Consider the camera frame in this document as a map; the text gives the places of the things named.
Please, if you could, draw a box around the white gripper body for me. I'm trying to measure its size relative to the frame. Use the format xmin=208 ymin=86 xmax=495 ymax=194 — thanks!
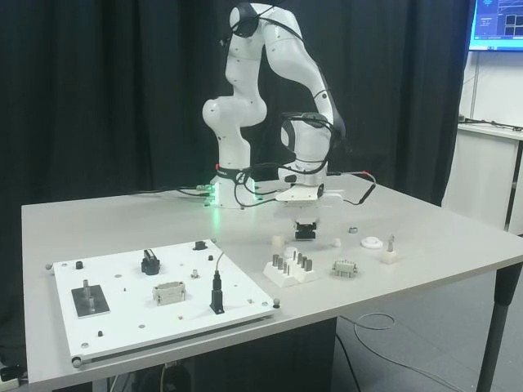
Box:
xmin=275 ymin=185 xmax=342 ymax=207

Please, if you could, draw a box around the black D-SUB plug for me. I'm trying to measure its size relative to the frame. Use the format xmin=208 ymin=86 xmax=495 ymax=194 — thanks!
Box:
xmin=293 ymin=222 xmax=318 ymax=242

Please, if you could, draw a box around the white peg holder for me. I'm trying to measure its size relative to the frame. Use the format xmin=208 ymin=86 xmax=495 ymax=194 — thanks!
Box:
xmin=292 ymin=263 xmax=321 ymax=284
xmin=262 ymin=261 xmax=302 ymax=288

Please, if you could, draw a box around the beige waterproof plug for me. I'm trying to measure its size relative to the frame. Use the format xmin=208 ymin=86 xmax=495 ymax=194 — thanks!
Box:
xmin=330 ymin=261 xmax=361 ymax=281

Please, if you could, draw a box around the white task board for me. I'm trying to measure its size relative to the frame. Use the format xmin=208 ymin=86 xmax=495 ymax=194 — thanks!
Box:
xmin=44 ymin=238 xmax=284 ymax=363

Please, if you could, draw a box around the black curtain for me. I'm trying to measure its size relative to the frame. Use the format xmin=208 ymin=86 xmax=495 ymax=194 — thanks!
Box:
xmin=0 ymin=0 xmax=478 ymax=262

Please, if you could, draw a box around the black table leg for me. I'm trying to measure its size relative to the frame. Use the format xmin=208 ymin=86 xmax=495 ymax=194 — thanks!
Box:
xmin=491 ymin=265 xmax=513 ymax=392

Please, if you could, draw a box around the blue screen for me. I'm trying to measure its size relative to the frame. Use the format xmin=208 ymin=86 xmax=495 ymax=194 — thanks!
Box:
xmin=467 ymin=0 xmax=523 ymax=52

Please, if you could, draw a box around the thin black rod on wire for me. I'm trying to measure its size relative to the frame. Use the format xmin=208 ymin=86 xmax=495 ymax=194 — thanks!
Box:
xmin=324 ymin=170 xmax=378 ymax=205

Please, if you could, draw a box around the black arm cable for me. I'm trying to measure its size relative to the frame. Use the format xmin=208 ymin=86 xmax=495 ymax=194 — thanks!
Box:
xmin=217 ymin=4 xmax=353 ymax=193

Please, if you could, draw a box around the black plug with grey cable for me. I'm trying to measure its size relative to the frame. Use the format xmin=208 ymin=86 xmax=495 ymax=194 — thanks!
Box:
xmin=210 ymin=252 xmax=227 ymax=296

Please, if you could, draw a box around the black cable at robot foot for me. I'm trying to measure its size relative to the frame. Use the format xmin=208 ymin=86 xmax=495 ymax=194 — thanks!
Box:
xmin=137 ymin=185 xmax=214 ymax=198

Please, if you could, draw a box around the grey floor cable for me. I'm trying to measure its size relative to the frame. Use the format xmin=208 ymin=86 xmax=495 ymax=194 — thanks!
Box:
xmin=337 ymin=312 xmax=454 ymax=392

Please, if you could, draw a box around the black cable on cabinet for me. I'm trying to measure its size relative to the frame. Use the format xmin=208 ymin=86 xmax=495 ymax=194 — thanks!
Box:
xmin=457 ymin=116 xmax=523 ymax=132

